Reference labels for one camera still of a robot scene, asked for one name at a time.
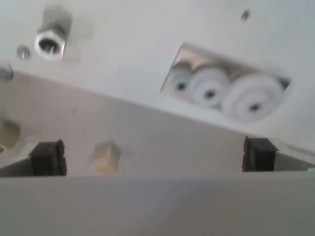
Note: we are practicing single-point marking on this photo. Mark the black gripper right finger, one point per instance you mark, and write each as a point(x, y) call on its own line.
point(258, 155)

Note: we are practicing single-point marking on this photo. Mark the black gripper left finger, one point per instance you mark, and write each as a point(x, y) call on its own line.
point(49, 158)

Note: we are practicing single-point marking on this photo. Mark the white large gear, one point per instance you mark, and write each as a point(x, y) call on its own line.
point(253, 104)

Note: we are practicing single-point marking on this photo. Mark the white medium gear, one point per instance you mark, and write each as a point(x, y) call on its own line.
point(209, 92)

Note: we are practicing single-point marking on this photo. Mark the white small gear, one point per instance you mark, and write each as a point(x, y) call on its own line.
point(179, 82)

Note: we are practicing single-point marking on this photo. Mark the metal bolt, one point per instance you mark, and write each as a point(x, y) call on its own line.
point(50, 41)

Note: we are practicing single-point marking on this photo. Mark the white task board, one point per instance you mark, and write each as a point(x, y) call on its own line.
point(137, 37)

